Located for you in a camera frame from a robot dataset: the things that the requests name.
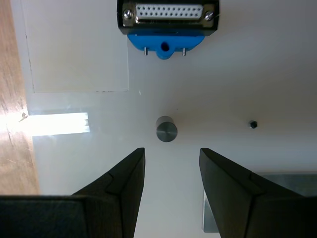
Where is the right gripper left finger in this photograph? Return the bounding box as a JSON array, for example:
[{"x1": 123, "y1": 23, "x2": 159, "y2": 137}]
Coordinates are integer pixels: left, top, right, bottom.
[{"x1": 0, "y1": 148, "x2": 146, "y2": 238}]

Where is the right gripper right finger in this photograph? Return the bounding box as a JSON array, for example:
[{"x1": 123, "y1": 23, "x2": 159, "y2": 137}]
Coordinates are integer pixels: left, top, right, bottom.
[{"x1": 199, "y1": 148, "x2": 317, "y2": 238}]

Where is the metal cylinder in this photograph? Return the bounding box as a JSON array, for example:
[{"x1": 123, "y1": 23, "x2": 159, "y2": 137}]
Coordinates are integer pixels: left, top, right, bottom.
[{"x1": 155, "y1": 115, "x2": 178, "y2": 143}]

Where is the grey metal block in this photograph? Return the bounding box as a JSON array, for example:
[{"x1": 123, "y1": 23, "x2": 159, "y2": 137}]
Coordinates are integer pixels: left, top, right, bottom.
[{"x1": 202, "y1": 173, "x2": 317, "y2": 234}]

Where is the white board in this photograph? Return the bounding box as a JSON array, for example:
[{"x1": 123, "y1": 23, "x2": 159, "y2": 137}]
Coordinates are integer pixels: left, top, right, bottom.
[{"x1": 9, "y1": 0, "x2": 317, "y2": 238}]

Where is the black D-sub connector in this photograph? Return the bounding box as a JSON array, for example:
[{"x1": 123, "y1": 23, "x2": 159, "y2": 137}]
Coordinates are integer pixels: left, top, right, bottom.
[{"x1": 116, "y1": 0, "x2": 220, "y2": 37}]

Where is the blue connector mount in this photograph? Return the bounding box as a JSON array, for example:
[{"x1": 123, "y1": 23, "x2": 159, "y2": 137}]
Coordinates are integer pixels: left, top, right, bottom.
[{"x1": 126, "y1": 31, "x2": 205, "y2": 60}]

